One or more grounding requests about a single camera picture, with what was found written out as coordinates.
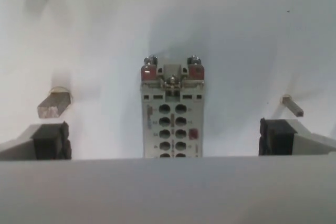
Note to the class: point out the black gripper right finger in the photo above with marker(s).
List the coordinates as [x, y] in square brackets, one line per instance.
[275, 140]

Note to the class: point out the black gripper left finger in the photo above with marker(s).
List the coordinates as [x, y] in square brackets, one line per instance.
[50, 142]

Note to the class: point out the grey waterproof plug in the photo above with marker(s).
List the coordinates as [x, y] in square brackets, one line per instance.
[172, 119]

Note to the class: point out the metal small square peg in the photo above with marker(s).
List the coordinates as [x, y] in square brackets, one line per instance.
[294, 107]

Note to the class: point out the white task board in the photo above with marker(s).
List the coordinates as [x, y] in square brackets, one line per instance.
[105, 37]

